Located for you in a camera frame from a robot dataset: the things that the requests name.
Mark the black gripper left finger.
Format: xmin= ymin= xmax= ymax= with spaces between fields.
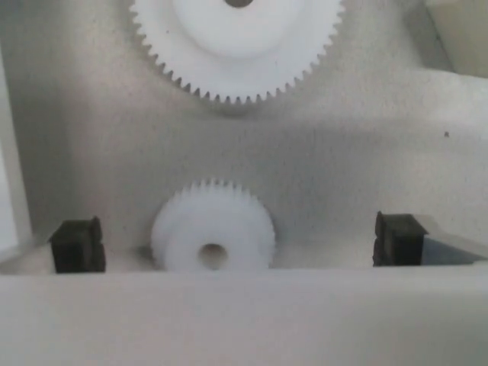
xmin=0 ymin=215 xmax=107 ymax=275

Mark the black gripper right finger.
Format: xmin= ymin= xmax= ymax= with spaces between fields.
xmin=372 ymin=210 xmax=488 ymax=268

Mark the white medium gear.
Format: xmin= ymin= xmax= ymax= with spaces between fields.
xmin=149 ymin=176 xmax=276 ymax=272

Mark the white large gear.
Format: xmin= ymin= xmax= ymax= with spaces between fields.
xmin=127 ymin=0 xmax=348 ymax=108

